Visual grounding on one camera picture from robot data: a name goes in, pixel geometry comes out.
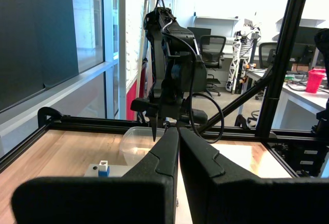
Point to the black office chair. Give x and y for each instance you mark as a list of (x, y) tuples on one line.
[(213, 49), (267, 54)]

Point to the blue and white connector block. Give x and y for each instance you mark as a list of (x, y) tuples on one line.
[(103, 172)]

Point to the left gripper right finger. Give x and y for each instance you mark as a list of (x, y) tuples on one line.
[(244, 201)]

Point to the black aluminium frame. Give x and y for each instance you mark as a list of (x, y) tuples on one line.
[(282, 54)]

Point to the white lattice stand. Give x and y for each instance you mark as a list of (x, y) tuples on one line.
[(235, 62)]

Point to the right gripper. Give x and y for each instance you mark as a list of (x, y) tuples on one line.
[(169, 105)]

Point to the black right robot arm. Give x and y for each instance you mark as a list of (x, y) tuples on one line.
[(180, 80)]

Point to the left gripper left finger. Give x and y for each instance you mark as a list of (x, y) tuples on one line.
[(102, 201)]

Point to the black computer monitor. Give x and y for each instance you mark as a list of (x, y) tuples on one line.
[(203, 32), (303, 46)]

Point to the red cabinet panel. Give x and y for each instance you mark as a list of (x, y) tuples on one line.
[(131, 100)]

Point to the white desk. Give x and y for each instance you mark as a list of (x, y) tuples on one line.
[(303, 100)]

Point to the clear plastic tub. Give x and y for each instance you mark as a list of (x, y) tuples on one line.
[(133, 141)]

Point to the white desk shelf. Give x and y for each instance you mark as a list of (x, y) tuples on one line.
[(218, 21)]

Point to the red plastic bin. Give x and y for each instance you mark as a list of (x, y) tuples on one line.
[(314, 80)]

